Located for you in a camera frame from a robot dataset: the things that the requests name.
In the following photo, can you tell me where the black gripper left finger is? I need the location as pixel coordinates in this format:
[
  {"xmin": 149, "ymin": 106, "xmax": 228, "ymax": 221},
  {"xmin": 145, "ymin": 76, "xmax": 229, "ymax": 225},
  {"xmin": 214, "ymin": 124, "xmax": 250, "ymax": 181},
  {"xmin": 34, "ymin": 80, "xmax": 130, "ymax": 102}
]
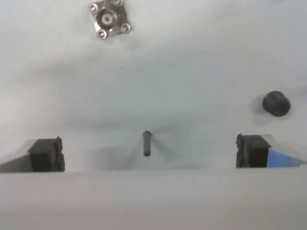
[{"xmin": 0, "ymin": 136, "xmax": 66, "ymax": 173}]

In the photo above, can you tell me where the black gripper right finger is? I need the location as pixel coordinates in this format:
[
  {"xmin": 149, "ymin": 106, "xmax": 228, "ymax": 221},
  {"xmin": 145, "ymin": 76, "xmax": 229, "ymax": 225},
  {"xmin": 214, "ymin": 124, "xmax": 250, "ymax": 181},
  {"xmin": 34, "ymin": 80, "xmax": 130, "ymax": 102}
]
[{"xmin": 236, "ymin": 133, "xmax": 307, "ymax": 169}]

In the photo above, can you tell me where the metal round peg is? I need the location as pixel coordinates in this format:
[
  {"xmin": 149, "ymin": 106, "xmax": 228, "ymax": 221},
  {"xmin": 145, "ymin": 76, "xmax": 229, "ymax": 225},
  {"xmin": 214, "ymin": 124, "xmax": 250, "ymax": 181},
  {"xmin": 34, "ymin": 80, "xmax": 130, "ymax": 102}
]
[{"xmin": 142, "ymin": 130, "xmax": 153, "ymax": 158}]

